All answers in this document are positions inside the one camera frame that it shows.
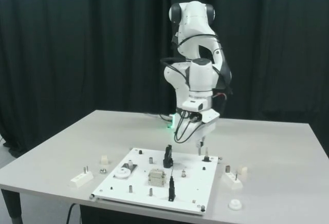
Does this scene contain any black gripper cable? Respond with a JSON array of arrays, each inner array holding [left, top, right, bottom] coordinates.
[[173, 110, 193, 143]]

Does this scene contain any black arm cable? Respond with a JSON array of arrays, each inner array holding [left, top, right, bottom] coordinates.
[[159, 32, 233, 99]]

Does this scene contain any black curtain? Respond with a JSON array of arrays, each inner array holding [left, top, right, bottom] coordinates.
[[0, 0, 329, 154]]

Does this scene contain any white square-hole peg holder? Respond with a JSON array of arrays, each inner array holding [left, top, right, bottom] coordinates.
[[222, 171, 244, 192]]

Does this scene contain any black D-SUB plug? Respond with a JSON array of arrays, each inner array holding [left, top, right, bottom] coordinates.
[[162, 144, 174, 169]]

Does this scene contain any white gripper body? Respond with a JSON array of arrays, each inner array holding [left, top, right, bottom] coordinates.
[[178, 120, 216, 142]]

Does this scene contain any beige waterproof plug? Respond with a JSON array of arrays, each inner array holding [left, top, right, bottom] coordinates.
[[147, 169, 166, 185]]

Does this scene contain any white task board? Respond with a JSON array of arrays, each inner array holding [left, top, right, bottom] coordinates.
[[88, 146, 222, 213]]

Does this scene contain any black floor cable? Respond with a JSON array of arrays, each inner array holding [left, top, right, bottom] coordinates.
[[67, 202, 81, 224]]

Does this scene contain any white round-hole peg holder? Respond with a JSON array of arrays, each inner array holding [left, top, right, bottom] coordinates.
[[69, 171, 95, 189]]

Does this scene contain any white medium gear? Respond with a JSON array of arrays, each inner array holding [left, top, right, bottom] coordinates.
[[228, 198, 243, 211]]

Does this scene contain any white large gear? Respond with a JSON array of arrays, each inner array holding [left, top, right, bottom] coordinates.
[[114, 169, 131, 180]]

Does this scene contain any black upright plug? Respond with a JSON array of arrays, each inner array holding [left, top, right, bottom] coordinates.
[[167, 167, 177, 202]]

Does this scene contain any dark table leg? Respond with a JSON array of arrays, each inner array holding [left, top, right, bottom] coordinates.
[[1, 189, 22, 224]]

